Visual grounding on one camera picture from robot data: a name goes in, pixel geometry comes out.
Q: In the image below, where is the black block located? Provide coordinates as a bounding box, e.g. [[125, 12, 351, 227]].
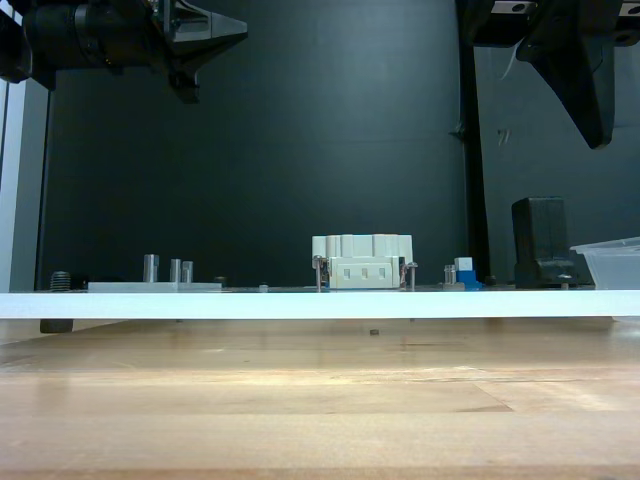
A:
[[510, 196, 597, 290]]

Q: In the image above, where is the clear plastic container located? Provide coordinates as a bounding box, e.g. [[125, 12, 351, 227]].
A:
[[569, 237, 640, 321]]

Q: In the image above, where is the blue socket block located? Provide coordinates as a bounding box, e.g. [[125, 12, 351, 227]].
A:
[[453, 256, 484, 291]]

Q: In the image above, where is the beige many-pin connector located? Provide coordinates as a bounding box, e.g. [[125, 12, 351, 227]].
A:
[[311, 233, 419, 292]]

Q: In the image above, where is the white task board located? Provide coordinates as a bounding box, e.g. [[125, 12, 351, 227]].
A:
[[0, 291, 640, 320]]

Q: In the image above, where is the black frame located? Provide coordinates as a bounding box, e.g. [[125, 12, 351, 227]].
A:
[[448, 44, 492, 289]]

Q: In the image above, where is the grey metal base plate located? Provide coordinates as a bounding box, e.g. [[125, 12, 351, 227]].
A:
[[87, 280, 224, 294]]

